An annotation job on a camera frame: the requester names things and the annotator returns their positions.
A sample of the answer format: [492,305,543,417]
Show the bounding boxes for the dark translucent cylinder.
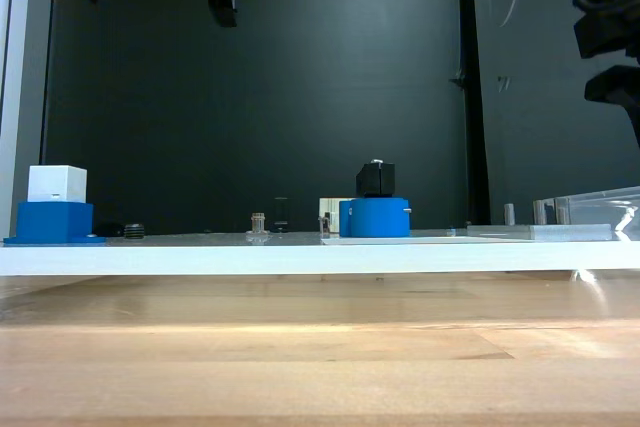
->
[273,195,291,234]

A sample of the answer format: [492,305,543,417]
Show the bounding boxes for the white taskboard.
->
[0,231,640,278]

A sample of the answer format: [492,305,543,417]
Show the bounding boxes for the clear plastic tub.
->
[532,185,640,244]

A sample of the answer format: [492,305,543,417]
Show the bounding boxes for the grey metal plate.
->
[466,223,614,242]

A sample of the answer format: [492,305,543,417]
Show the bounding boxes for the white cube plug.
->
[27,164,89,204]

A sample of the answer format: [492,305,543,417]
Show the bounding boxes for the black block with screw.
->
[354,159,397,198]

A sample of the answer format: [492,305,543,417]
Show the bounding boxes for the white connector housing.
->
[318,197,342,234]

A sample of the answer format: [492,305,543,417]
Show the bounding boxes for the blue square socket base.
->
[2,200,107,247]

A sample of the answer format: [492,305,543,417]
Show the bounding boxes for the blue round holder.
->
[338,196,414,239]

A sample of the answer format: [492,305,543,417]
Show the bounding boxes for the black wall post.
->
[452,0,494,227]

